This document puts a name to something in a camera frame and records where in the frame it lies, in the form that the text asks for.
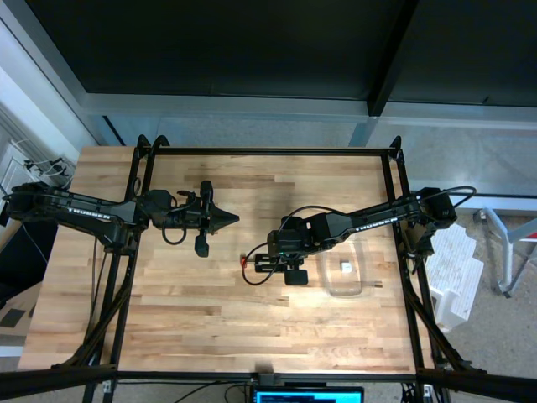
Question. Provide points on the screen with blue edge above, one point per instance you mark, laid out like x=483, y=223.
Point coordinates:
x=306, y=396

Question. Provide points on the black aluminium table frame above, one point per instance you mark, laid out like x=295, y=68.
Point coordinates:
x=268, y=150

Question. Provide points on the small orange connector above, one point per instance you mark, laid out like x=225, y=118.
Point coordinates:
x=243, y=261

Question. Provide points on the small black camera box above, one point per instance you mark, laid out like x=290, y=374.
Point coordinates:
x=265, y=378

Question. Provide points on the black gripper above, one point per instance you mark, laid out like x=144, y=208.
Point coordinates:
x=296, y=278
x=206, y=218

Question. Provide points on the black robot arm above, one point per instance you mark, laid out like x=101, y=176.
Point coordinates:
x=369, y=220
x=96, y=212

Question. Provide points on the clear plastic tub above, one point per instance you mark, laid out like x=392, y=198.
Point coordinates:
x=335, y=289

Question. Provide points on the small white connector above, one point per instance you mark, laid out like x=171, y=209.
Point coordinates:
x=346, y=266

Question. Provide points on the grey metal stand leg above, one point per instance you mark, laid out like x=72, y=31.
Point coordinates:
x=509, y=252

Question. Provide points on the brown cardboard box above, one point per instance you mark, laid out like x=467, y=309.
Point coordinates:
x=17, y=300

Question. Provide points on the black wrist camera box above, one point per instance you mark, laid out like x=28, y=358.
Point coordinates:
x=288, y=245

